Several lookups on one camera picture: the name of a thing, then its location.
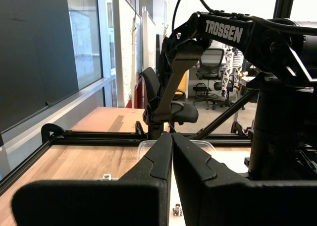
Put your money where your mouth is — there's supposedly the black stool chair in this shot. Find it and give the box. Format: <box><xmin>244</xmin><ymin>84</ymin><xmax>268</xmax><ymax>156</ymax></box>
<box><xmin>212</xmin><ymin>79</ymin><xmax>246</xmax><ymax>111</ymax></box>

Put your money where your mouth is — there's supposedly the clear plastic container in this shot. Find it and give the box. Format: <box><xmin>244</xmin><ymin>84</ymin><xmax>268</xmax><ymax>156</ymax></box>
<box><xmin>138</xmin><ymin>139</ymin><xmax>216</xmax><ymax>160</ymax></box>

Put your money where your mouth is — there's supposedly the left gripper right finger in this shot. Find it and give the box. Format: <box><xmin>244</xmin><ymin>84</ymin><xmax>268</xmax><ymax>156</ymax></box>
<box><xmin>172</xmin><ymin>133</ymin><xmax>317</xmax><ymax>226</ymax></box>

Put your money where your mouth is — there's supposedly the window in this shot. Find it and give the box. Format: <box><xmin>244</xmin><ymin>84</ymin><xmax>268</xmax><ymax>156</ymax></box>
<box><xmin>66</xmin><ymin>0</ymin><xmax>117</xmax><ymax>90</ymax></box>

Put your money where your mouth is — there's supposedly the white task board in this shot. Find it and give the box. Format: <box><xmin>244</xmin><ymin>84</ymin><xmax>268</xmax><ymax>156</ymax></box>
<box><xmin>169</xmin><ymin>171</ymin><xmax>186</xmax><ymax>226</ymax></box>

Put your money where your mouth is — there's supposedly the black mesh office chair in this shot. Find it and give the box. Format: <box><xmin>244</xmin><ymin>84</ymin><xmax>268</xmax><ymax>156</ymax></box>
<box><xmin>192</xmin><ymin>48</ymin><xmax>226</xmax><ymax>110</ymax></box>

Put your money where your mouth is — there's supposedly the threaded stud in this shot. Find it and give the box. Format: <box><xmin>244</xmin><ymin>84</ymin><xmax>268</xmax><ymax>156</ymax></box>
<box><xmin>172</xmin><ymin>203</ymin><xmax>183</xmax><ymax>217</ymax></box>

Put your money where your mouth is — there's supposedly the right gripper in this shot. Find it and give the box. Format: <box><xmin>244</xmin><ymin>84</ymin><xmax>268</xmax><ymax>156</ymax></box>
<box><xmin>152</xmin><ymin>32</ymin><xmax>213</xmax><ymax>122</ymax></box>

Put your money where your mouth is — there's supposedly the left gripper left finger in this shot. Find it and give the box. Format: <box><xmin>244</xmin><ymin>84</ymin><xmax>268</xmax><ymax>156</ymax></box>
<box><xmin>11</xmin><ymin>132</ymin><xmax>173</xmax><ymax>226</ymax></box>

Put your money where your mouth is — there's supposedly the wooden desk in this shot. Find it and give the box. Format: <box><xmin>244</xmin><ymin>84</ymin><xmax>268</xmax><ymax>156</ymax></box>
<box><xmin>71</xmin><ymin>106</ymin><xmax>149</xmax><ymax>133</ymax></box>

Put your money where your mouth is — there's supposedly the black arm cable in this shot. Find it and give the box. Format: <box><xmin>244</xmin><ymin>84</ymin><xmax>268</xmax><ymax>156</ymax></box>
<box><xmin>171</xmin><ymin>0</ymin><xmax>215</xmax><ymax>35</ymax></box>

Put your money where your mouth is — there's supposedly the black frame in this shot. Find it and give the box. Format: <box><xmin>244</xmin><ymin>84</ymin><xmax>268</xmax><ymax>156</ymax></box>
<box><xmin>0</xmin><ymin>0</ymin><xmax>317</xmax><ymax>196</ymax></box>

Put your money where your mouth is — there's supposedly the white partition panel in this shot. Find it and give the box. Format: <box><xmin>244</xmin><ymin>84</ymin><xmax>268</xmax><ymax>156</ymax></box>
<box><xmin>142</xmin><ymin>7</ymin><xmax>157</xmax><ymax>73</ymax></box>
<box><xmin>112</xmin><ymin>0</ymin><xmax>144</xmax><ymax>109</ymax></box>

